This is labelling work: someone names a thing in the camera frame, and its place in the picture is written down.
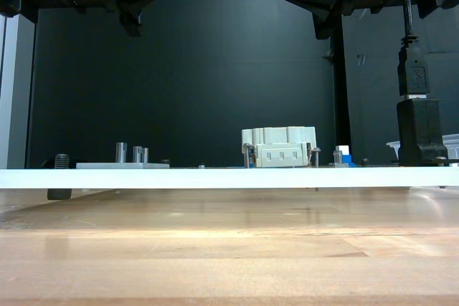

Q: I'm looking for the black USB connector with cable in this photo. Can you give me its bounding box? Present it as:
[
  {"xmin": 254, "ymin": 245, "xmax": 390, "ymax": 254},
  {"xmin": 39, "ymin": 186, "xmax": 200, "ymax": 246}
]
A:
[{"xmin": 397, "ymin": 0, "xmax": 431, "ymax": 101}]

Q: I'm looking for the beige multi-pin connector housing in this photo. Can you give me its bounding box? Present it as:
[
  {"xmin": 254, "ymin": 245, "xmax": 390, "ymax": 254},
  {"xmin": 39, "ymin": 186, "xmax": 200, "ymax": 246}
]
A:
[{"xmin": 241, "ymin": 125, "xmax": 322, "ymax": 169}]

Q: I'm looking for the black USB socket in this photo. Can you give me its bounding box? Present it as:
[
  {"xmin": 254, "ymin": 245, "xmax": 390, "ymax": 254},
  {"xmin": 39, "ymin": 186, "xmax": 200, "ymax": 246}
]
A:
[{"xmin": 396, "ymin": 97, "xmax": 451, "ymax": 168}]

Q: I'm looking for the small blue white connector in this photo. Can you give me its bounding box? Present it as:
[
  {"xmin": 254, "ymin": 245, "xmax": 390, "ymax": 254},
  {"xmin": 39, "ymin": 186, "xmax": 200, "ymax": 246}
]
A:
[{"xmin": 333, "ymin": 145, "xmax": 354, "ymax": 168}]

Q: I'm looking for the grey metal plate with posts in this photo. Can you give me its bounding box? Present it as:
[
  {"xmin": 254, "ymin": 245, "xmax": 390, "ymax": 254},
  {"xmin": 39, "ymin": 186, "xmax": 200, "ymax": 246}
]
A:
[{"xmin": 75, "ymin": 143, "xmax": 170, "ymax": 170}]

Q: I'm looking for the black board screw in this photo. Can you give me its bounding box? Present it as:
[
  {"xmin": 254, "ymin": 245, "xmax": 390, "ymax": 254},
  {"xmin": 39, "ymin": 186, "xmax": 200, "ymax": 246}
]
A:
[{"xmin": 53, "ymin": 153, "xmax": 70, "ymax": 170}]

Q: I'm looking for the white task board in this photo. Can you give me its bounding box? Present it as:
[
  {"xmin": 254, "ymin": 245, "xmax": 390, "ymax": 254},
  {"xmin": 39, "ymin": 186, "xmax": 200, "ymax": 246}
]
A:
[{"xmin": 0, "ymin": 166, "xmax": 459, "ymax": 191}]

